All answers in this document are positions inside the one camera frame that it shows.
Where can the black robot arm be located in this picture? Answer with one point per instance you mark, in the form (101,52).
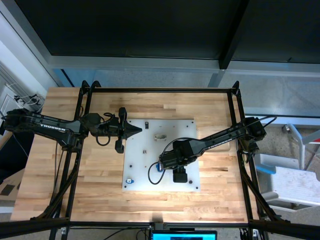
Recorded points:
(220,138)
(50,127)

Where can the grey metal chair frame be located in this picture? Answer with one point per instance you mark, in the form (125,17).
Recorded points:
(298,140)

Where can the black rectangular connector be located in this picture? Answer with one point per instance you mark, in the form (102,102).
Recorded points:
(147,125)

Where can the white step stool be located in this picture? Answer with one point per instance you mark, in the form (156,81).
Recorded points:
(290,185)

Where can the black aluminium frame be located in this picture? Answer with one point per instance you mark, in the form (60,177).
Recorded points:
(162,90)

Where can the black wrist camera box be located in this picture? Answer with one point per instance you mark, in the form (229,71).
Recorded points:
(113,126)
(167,161)

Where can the white plastic board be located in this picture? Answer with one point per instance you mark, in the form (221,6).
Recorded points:
(140,140)

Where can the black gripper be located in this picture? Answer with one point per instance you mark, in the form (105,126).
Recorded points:
(180,177)
(122,112)

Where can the brown cardboard box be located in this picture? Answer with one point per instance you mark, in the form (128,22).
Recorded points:
(10,185)

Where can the silver metal connector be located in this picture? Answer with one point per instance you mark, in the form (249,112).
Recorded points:
(160,137)

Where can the blue connector with silver face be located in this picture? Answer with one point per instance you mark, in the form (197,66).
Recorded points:
(129,181)

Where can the blue lit screen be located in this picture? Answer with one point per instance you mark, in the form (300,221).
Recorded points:
(182,236)

